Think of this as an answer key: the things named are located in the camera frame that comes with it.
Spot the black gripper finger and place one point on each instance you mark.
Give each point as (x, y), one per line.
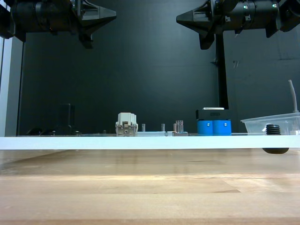
(93, 25)
(197, 16)
(105, 13)
(201, 27)

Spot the blue and black connector socket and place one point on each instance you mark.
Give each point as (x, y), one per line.
(214, 127)

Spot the beige multi-pin connector housing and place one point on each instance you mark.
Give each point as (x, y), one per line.
(126, 124)

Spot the black clamp socket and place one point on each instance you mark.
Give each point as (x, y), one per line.
(64, 117)

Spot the clear plastic tub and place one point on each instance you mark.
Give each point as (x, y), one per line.
(255, 126)

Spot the aluminium block with pins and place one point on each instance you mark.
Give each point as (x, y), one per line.
(151, 134)

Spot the black threaded knob screw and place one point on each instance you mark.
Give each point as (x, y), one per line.
(273, 129)

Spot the white task board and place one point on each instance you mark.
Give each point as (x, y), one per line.
(150, 143)

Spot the black rubber board foot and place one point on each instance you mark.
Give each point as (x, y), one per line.
(275, 150)

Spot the black metal frame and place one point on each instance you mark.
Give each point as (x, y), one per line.
(221, 82)

